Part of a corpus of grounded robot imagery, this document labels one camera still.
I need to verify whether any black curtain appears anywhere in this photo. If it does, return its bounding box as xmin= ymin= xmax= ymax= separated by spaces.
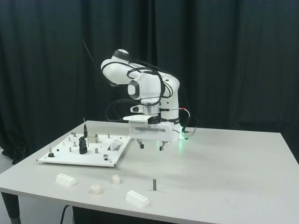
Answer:
xmin=0 ymin=0 xmax=299 ymax=165

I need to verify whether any black D-SUB plug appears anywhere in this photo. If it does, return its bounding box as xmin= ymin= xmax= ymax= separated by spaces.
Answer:
xmin=78 ymin=137 xmax=88 ymax=154

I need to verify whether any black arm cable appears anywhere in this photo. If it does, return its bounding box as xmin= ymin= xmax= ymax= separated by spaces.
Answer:
xmin=126 ymin=58 xmax=175 ymax=100

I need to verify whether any black looped gripper cable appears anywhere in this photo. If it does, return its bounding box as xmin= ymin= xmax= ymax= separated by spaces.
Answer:
xmin=106 ymin=99 xmax=133 ymax=122

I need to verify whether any white task board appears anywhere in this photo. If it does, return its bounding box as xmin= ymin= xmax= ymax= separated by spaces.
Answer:
xmin=36 ymin=132 xmax=132 ymax=168

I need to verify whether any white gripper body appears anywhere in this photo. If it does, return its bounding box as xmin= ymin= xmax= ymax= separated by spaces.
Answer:
xmin=129 ymin=121 xmax=175 ymax=142

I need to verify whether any thin black cable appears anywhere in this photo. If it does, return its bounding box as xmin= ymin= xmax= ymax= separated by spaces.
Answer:
xmin=82 ymin=38 xmax=99 ymax=70

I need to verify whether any dark grey table leg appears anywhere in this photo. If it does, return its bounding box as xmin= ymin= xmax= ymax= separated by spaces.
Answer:
xmin=0 ymin=192 xmax=20 ymax=224

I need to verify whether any long white peg holder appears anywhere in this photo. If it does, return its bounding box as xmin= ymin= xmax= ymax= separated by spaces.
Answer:
xmin=125 ymin=190 xmax=150 ymax=207
xmin=55 ymin=173 xmax=78 ymax=187

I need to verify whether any black floor cable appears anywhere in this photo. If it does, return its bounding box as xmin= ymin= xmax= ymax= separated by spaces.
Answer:
xmin=60 ymin=204 xmax=73 ymax=224

